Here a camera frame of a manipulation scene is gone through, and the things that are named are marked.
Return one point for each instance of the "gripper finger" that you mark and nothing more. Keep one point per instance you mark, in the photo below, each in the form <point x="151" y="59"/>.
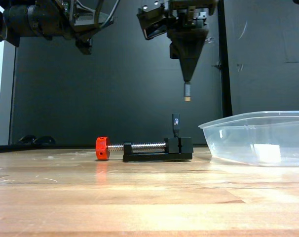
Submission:
<point x="85" y="32"/>
<point x="189" y="49"/>

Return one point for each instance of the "USB-C connector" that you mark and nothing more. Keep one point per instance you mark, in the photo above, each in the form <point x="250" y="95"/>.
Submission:
<point x="187" y="91"/>

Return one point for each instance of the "black upright USB adapter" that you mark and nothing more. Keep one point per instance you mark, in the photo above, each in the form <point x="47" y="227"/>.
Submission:
<point x="176" y="123"/>

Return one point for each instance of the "black vise with orange knob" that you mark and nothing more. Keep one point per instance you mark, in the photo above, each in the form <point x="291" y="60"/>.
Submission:
<point x="184" y="148"/>

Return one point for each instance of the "clear plastic tub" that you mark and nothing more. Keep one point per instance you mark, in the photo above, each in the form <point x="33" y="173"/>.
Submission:
<point x="238" y="138"/>

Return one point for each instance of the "small white block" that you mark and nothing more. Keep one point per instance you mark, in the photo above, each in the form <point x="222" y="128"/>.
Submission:
<point x="268" y="153"/>

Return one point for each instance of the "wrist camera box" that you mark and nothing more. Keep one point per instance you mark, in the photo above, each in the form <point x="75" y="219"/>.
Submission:
<point x="153" y="27"/>

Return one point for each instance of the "grey aluminium window frame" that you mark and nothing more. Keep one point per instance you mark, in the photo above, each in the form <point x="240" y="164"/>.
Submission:
<point x="1" y="98"/>

